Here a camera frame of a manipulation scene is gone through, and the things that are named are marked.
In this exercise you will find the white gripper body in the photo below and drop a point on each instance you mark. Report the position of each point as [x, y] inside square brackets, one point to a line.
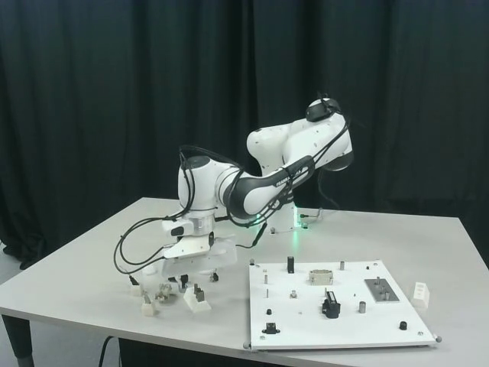
[206, 264]

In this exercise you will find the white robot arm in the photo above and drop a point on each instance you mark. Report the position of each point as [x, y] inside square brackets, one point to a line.
[260, 191]

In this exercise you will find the white peg holder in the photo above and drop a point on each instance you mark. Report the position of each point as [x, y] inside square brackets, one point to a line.
[196, 304]
[420, 295]

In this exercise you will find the metal waterproof plug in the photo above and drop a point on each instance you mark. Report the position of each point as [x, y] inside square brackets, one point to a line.
[165, 294]

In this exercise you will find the white medium gear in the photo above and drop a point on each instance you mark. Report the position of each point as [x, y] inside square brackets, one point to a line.
[149, 272]

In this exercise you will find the small metal plug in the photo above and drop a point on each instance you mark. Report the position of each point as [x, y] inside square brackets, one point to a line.
[146, 295]

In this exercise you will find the small white plug holder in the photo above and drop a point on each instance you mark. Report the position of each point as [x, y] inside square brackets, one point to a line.
[149, 309]

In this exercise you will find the black box under table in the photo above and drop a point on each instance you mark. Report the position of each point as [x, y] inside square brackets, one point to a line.
[183, 353]

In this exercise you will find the white task board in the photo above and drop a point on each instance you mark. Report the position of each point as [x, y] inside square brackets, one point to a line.
[344, 321]

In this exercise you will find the black table leg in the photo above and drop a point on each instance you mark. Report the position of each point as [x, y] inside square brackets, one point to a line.
[17, 338]

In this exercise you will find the black curtain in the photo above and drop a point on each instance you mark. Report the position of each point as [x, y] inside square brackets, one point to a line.
[114, 95]

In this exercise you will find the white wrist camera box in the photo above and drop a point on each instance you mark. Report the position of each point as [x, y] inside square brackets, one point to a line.
[177, 229]

